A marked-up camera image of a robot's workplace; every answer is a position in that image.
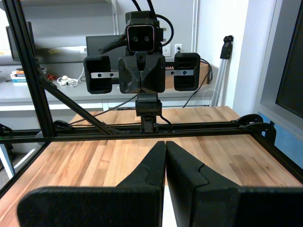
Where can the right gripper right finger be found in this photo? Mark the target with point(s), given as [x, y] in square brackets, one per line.
[236, 208]

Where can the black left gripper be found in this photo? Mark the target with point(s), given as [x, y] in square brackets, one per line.
[97, 63]

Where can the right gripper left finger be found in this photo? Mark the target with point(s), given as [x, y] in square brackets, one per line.
[94, 208]

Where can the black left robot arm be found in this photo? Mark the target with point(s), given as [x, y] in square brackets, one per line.
[148, 106]

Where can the black computer monitor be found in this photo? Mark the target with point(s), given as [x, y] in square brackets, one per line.
[94, 47]
[10, 47]

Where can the white task board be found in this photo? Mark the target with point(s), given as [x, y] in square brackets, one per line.
[169, 212]

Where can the grey desk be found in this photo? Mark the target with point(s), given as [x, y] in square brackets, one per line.
[71, 94]

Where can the black and silver tripod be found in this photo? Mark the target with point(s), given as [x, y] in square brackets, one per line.
[227, 49]

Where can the small red object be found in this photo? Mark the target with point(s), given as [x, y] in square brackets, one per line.
[50, 77]

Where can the stack of books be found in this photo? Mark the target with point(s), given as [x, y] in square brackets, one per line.
[18, 78]

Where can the white wall outlet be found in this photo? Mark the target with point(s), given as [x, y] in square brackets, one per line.
[178, 48]
[166, 50]

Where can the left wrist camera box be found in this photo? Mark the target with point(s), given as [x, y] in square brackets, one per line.
[139, 39]

